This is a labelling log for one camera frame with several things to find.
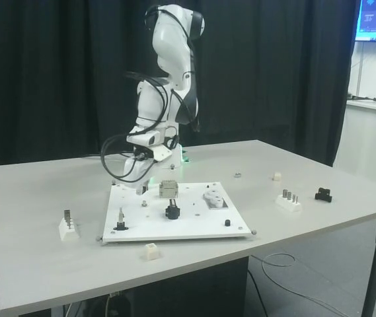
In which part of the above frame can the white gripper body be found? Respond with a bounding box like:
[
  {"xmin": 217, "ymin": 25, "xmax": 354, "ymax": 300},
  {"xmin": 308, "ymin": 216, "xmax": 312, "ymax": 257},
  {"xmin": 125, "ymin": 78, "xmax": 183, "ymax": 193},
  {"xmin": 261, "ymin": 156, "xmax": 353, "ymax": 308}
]
[{"xmin": 122, "ymin": 157, "xmax": 154, "ymax": 192}]

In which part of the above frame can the grey metal connector block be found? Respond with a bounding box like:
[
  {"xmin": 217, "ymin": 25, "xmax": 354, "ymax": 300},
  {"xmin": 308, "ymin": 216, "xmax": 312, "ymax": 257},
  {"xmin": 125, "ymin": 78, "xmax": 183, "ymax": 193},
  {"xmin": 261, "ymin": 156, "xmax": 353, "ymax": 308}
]
[{"xmin": 159, "ymin": 179, "xmax": 179, "ymax": 200}]

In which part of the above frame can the grey upright plug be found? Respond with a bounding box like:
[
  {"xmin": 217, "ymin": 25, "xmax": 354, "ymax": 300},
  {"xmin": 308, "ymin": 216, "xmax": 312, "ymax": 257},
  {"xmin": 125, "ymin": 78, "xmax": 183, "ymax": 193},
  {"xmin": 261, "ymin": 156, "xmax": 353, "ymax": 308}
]
[{"xmin": 113, "ymin": 207, "xmax": 130, "ymax": 231}]

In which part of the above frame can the black D-SUB plug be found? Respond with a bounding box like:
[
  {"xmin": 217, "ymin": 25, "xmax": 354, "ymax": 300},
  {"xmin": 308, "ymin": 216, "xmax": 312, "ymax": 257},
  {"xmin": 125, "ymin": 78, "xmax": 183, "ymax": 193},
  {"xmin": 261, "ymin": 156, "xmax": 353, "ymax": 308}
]
[{"xmin": 164, "ymin": 199, "xmax": 181, "ymax": 221}]

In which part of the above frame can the white task board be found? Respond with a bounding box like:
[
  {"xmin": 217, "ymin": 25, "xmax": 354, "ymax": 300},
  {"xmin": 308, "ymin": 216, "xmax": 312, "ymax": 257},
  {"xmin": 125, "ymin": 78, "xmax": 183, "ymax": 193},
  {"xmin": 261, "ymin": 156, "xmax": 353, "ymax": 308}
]
[{"xmin": 98, "ymin": 180, "xmax": 257, "ymax": 246}]

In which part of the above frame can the white square peg holder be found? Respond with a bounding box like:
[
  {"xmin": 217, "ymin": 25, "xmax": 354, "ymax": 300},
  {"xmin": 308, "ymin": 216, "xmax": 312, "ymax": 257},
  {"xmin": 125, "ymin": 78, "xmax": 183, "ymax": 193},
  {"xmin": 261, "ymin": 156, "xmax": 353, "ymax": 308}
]
[{"xmin": 57, "ymin": 218, "xmax": 82, "ymax": 242}]

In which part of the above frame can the black box under table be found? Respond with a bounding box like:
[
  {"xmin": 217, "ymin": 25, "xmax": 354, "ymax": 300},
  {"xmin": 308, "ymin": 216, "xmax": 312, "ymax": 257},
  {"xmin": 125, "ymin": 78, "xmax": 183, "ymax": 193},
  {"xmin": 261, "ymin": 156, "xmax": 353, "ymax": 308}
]
[{"xmin": 121, "ymin": 256, "xmax": 251, "ymax": 317}]

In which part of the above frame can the black curtain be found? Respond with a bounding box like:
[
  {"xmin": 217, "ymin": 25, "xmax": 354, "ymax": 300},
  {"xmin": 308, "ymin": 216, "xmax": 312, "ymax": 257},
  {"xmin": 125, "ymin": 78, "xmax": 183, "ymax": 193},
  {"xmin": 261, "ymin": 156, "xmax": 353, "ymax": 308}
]
[{"xmin": 0, "ymin": 0, "xmax": 363, "ymax": 298}]

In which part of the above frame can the white round peg holder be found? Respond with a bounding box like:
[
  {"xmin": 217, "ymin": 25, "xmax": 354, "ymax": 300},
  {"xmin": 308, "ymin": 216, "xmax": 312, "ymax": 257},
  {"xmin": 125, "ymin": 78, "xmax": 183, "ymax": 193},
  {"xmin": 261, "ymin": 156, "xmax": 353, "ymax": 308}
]
[{"xmin": 275, "ymin": 194, "xmax": 304, "ymax": 213}]

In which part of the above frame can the black plug holder block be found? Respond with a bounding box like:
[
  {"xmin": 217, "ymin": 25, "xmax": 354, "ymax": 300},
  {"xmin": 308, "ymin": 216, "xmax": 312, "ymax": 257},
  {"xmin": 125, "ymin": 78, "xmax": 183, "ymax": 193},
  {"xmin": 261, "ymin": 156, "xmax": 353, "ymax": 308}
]
[{"xmin": 314, "ymin": 186, "xmax": 334, "ymax": 203}]

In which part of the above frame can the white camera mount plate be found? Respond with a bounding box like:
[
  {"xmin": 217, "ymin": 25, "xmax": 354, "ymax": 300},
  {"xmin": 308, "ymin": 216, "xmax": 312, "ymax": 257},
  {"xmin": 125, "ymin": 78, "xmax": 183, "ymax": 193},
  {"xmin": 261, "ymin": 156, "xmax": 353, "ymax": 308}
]
[{"xmin": 153, "ymin": 147, "xmax": 172, "ymax": 163}]

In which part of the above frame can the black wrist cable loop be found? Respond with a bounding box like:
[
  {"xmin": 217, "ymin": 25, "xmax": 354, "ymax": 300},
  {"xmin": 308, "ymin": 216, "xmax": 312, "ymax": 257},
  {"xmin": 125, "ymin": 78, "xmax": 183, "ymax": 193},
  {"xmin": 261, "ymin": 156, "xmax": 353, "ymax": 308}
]
[{"xmin": 98, "ymin": 131, "xmax": 149, "ymax": 186}]

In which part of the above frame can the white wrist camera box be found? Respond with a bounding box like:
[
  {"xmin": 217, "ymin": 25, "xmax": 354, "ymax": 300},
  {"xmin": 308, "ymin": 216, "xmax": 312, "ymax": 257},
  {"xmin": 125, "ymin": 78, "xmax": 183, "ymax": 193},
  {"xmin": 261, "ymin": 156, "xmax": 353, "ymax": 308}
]
[{"xmin": 127, "ymin": 129, "xmax": 161, "ymax": 147}]

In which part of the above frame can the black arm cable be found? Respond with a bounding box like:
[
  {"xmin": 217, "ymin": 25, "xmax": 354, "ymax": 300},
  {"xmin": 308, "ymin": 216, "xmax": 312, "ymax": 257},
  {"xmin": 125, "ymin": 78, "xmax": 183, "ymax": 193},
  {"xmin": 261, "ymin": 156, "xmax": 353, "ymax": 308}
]
[{"xmin": 144, "ymin": 6, "xmax": 202, "ymax": 133}]

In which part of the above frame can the grey floor cable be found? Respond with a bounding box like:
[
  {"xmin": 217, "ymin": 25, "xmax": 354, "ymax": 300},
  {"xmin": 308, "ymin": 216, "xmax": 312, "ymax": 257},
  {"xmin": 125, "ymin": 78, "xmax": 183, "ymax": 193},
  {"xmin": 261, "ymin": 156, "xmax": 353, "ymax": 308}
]
[{"xmin": 260, "ymin": 252, "xmax": 376, "ymax": 317}]

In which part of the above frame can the black floor cable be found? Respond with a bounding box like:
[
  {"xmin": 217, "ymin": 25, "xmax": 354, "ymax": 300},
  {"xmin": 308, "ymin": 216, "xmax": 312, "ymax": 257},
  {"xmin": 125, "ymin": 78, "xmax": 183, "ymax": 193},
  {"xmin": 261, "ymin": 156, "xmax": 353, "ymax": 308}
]
[{"xmin": 246, "ymin": 269, "xmax": 274, "ymax": 317}]

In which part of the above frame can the black cable on cabinet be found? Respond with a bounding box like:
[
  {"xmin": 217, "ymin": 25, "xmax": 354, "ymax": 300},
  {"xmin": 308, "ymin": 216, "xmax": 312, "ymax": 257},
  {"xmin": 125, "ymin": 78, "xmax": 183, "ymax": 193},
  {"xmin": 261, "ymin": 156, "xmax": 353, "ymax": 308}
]
[{"xmin": 346, "ymin": 94, "xmax": 376, "ymax": 107}]

